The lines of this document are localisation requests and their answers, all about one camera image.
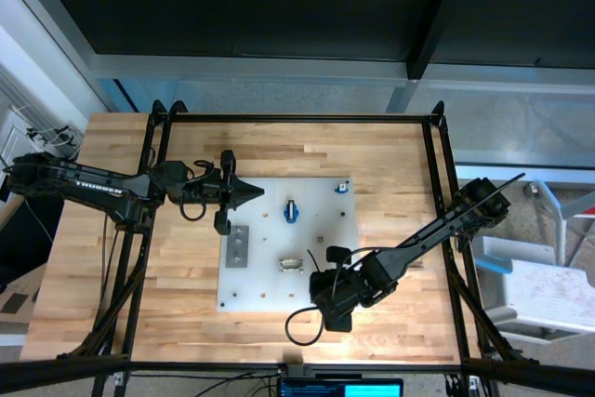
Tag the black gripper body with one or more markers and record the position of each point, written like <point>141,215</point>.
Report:
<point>351,295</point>
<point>204,192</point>

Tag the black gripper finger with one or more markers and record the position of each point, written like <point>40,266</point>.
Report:
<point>246,188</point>
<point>246,197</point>

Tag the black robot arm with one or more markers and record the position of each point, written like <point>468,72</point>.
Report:
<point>432,229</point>
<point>97,188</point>

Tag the beige connector housing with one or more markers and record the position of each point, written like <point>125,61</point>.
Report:
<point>291,265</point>

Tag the blue clamp with silver bar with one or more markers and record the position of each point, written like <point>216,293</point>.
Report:
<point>291,213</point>

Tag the grey metal plate with pegs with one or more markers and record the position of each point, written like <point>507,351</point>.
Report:
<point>236,248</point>

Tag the clear plastic tub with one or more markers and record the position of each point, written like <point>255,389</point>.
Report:
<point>376,236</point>

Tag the white board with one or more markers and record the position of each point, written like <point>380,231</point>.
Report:
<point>269,281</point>

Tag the laptop screen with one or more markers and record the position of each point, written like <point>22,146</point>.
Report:
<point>339,388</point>

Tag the small blue white socket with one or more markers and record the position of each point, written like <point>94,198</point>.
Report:
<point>341,189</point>

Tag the white power strip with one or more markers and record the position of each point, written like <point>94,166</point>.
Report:
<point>51,136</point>

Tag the white step stool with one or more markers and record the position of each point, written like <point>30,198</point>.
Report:
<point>544,290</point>

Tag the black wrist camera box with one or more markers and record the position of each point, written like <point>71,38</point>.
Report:
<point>323,290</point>

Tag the black metal frame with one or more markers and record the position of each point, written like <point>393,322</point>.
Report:
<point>297,118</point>

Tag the small grey camera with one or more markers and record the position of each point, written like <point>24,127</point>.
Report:
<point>294,366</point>

